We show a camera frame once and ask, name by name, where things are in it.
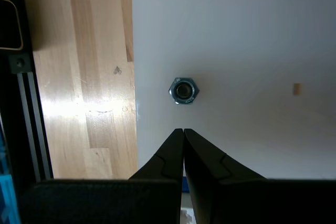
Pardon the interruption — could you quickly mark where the blue screen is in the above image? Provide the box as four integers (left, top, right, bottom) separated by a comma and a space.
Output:
0, 129, 22, 224

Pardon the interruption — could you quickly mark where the black metal frame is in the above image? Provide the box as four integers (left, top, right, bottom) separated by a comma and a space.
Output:
0, 0, 55, 224

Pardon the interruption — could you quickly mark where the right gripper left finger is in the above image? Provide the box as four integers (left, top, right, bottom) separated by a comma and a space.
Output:
127, 129, 184, 183

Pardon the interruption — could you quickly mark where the silver M12 hex nut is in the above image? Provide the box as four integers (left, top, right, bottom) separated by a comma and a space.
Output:
167, 76, 201, 105

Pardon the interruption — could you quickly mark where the white board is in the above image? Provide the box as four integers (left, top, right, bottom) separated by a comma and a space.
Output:
130, 0, 336, 209

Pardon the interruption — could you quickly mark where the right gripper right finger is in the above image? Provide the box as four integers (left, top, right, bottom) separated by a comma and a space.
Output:
184, 129, 267, 224

